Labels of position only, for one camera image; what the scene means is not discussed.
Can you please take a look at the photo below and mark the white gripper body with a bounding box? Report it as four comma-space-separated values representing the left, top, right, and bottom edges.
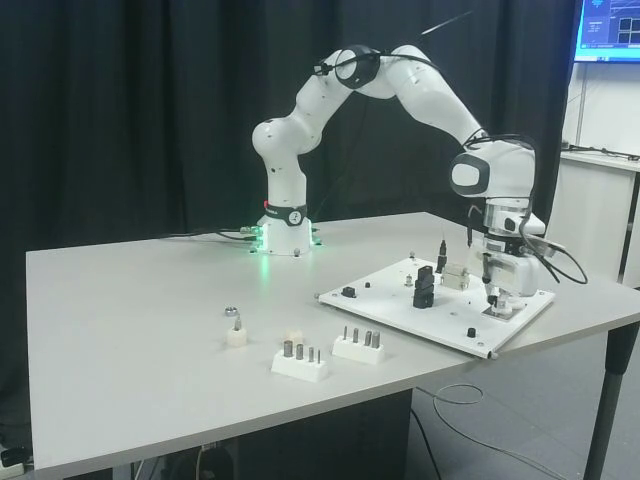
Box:
479, 251, 543, 299

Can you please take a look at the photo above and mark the beige waterproof plug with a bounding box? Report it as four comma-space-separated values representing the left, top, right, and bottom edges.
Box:
441, 263, 470, 292

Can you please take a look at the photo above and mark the black D-SUB plug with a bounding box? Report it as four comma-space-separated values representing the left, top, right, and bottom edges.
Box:
412, 266, 436, 309

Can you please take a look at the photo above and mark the white cabinet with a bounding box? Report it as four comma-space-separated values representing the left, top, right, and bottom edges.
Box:
556, 62, 640, 290

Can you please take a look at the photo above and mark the white task board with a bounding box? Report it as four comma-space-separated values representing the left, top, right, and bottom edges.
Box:
313, 249, 557, 361

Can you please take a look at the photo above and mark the white square peg holder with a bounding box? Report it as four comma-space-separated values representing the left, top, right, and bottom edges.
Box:
332, 335, 386, 366

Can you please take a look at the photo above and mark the black table leg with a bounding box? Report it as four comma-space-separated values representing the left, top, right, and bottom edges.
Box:
583, 327, 629, 480

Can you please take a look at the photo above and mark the white round peg holder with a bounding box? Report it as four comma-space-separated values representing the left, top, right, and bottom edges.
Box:
270, 347, 330, 385

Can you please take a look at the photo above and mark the blue screen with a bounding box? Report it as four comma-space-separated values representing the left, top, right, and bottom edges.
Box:
573, 0, 640, 65

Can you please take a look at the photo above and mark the black curtain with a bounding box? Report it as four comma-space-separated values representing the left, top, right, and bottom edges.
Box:
0, 0, 584, 451

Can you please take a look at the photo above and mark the white power strip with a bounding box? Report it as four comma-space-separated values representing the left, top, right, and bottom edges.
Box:
0, 446, 27, 477

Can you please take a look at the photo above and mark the flat white mount plate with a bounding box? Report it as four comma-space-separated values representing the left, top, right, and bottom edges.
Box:
522, 213, 566, 255

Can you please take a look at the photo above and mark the black plug with thin cable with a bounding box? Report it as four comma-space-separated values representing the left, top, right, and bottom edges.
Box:
436, 225, 450, 274

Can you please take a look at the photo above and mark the grey floor cable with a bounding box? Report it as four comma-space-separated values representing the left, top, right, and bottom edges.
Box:
432, 383, 591, 480

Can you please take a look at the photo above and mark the black cable on cabinet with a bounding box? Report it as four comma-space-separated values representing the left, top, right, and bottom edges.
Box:
560, 143, 640, 162

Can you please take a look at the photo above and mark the black floor cable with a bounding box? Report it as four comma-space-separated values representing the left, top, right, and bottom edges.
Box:
410, 407, 454, 480

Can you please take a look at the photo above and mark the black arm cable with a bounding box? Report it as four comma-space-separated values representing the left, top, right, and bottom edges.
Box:
313, 9, 539, 151

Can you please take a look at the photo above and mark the black base cable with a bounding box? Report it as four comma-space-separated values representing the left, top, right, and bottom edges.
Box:
167, 227, 264, 244

